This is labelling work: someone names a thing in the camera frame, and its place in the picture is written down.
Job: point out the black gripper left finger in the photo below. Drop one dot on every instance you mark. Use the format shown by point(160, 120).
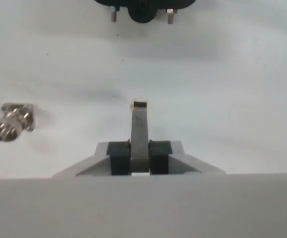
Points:
point(117, 158)

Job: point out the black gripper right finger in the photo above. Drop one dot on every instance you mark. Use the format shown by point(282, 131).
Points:
point(159, 158)

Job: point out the black D-SUB plug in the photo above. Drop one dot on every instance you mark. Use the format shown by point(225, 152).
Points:
point(141, 10)

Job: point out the metal BNC plug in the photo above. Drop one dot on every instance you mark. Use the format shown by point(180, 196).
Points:
point(8, 127)

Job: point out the metal square peg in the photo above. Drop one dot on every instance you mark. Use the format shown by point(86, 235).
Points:
point(139, 138)

